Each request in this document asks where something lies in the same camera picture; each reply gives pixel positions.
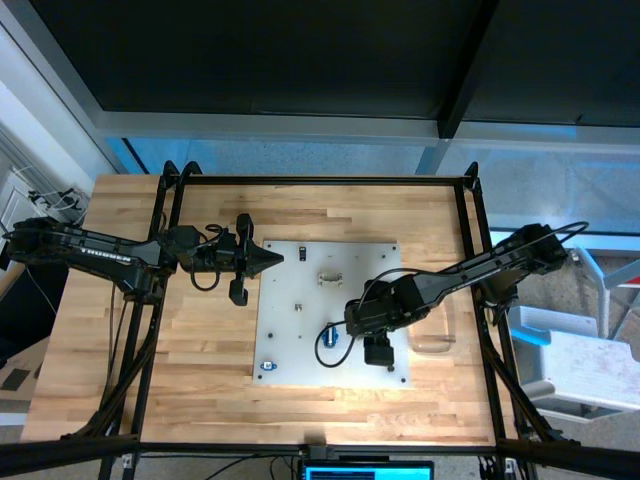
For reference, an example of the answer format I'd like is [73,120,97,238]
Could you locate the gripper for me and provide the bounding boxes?
[343,297,401,367]
[215,213,285,307]

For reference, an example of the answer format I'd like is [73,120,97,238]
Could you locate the white taskboard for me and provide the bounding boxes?
[251,240,412,389]

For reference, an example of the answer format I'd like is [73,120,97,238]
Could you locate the blue round holder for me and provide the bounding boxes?
[319,322,341,350]

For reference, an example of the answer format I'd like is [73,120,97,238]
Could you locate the clear plastic tub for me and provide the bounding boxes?
[407,294,459,357]

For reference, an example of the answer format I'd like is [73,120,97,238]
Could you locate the laptop screen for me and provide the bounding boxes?
[298,459,435,480]

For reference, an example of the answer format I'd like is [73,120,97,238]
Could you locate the white speckled stool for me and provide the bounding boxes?
[519,327,640,426]

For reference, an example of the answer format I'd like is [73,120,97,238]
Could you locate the white metal stand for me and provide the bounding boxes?
[572,245,640,341]

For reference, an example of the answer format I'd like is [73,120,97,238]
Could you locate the cardboard box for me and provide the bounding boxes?
[0,335,51,401]

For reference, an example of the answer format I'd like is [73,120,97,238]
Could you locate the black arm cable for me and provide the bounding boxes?
[189,269,222,293]
[313,319,361,369]

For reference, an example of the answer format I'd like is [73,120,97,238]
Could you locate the black metal frame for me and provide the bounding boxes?
[0,158,640,480]

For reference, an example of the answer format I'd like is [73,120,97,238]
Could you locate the grey metal wall rail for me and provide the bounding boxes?
[97,110,640,147]

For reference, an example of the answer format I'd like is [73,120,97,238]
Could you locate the tangled cables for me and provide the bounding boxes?
[24,187,91,214]

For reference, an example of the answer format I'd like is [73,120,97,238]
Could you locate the black wall post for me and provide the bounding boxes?
[438,0,501,140]

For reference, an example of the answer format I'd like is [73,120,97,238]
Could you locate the grey metal wall post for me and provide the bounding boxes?
[0,0,121,174]

